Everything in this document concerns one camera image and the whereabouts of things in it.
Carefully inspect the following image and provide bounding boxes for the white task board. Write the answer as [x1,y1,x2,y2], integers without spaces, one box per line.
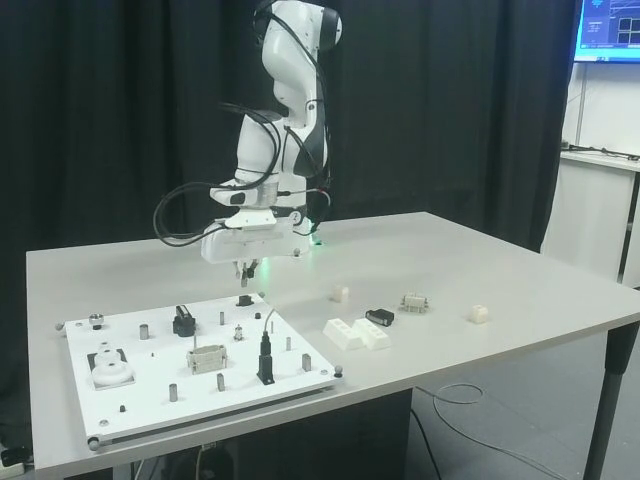
[53,292,347,445]

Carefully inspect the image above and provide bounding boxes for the flat white mounting plate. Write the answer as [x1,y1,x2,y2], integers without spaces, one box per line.
[223,206,280,232]

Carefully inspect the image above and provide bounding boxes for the grey floor cable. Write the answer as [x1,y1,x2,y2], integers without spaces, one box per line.
[431,383,640,480]

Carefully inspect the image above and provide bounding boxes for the blue screen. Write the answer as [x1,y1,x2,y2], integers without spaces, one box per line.
[573,0,640,64]

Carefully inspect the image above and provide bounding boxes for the small white box dark window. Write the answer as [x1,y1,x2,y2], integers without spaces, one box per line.
[209,185,252,207]

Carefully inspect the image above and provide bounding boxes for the white cabinet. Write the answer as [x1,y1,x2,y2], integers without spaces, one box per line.
[542,147,640,291]

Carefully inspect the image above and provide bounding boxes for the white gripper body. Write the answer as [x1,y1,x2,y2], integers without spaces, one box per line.
[200,217,305,265]

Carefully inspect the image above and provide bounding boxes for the black looped wrist cable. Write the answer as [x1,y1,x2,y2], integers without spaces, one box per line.
[153,181,241,249]

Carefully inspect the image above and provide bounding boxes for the black USB plug with cable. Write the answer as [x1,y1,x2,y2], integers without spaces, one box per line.
[255,306,280,387]

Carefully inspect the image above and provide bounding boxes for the white stepped peg holder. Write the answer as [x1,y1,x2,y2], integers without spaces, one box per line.
[322,317,366,351]
[352,319,392,352]

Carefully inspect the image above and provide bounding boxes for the dark table leg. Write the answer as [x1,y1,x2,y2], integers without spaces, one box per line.
[583,327,629,480]

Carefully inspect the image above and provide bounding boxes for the black cabinet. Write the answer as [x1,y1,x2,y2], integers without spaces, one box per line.
[197,387,417,480]

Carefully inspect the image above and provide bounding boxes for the white large gear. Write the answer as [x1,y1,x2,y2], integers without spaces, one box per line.
[90,362,137,390]

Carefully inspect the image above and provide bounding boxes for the thin black rod on wire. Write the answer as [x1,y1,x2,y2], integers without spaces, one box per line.
[278,185,332,201]

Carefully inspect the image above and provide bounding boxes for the black floor cable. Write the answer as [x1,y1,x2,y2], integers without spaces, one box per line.
[408,408,452,480]

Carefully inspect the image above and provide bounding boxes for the black curtain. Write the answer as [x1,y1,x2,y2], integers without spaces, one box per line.
[0,0,581,451]

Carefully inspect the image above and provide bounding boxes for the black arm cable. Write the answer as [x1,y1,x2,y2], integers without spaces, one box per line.
[252,0,335,201]

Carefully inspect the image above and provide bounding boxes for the black D-SUB plug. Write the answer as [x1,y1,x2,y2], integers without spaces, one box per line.
[364,308,395,328]
[172,306,200,337]

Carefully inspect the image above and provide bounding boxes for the beige waterproof plug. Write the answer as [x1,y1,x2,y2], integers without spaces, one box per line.
[399,292,433,316]
[185,347,231,374]

